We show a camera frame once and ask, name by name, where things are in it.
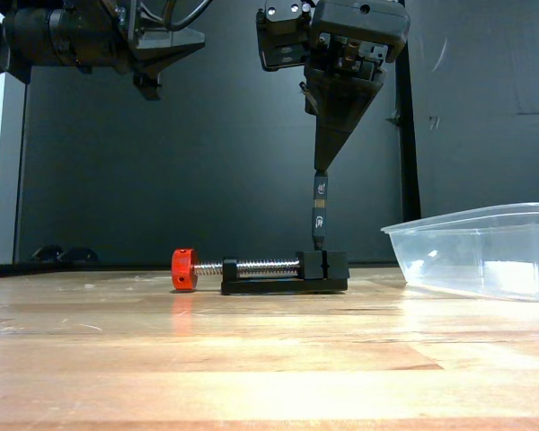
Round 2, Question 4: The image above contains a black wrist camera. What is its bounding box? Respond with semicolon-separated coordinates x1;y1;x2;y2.
255;0;316;73

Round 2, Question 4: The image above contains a clear plastic tub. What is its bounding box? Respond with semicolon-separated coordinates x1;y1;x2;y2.
380;201;539;303

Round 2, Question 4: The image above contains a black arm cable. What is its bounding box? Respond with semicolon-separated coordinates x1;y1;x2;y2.
159;0;215;33

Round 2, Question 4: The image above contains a black vise with red knob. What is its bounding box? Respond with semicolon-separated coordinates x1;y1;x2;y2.
170;247;350;297

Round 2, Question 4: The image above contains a small white block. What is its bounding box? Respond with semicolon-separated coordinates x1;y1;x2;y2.
482;259;539;293

